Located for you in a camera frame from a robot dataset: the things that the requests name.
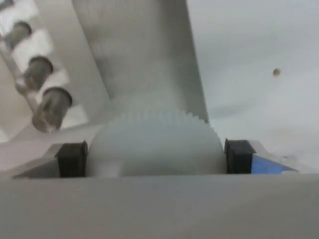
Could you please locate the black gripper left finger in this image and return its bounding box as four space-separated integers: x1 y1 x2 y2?
12 140 89 178

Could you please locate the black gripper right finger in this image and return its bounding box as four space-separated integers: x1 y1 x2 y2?
223 138 299 174

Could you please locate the white large gear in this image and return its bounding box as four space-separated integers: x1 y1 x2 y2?
88 107 224 177

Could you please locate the metal round peg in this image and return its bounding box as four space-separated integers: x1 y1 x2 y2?
31 87 73 132
21 56 54 91
4 21 32 48

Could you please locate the white task board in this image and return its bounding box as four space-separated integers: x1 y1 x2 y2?
185 0 319 172

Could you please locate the white peg holder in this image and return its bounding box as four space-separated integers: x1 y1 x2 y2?
0 0 111 144

